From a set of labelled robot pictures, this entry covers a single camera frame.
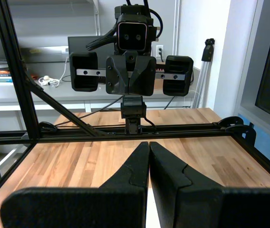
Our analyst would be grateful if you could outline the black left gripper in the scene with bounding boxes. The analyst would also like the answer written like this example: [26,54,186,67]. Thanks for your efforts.
[69,49,194,97]

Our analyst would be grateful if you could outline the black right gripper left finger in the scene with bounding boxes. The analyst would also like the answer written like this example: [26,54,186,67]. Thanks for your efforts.
[0,142,149,228]

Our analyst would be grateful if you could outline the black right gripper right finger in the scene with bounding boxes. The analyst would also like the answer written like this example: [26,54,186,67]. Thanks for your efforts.
[150,142,270,228]

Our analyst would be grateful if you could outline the silver tripod black head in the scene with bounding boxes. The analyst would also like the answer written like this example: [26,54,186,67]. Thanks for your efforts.
[192,38,216,109]

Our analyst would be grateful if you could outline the stack of books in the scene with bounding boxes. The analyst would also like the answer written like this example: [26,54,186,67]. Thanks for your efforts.
[0,69,14,86]

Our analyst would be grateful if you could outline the white wall outlet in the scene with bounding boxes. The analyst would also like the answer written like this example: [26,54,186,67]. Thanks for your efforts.
[155,44,164,58]

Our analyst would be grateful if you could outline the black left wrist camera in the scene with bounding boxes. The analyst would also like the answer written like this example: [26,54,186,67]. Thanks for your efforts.
[116,20,149,52]

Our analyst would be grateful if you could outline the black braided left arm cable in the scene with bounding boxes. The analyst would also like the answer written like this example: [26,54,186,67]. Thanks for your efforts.
[86,30,118,52]

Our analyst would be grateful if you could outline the thin black left camera cable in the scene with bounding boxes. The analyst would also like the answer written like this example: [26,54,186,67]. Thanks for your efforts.
[146,0,164,40]

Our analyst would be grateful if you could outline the white wall shelf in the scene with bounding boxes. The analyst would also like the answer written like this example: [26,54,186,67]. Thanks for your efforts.
[0,0,102,38]

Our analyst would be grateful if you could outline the black aluminium frame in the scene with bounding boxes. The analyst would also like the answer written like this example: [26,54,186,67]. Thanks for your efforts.
[0,0,270,202]

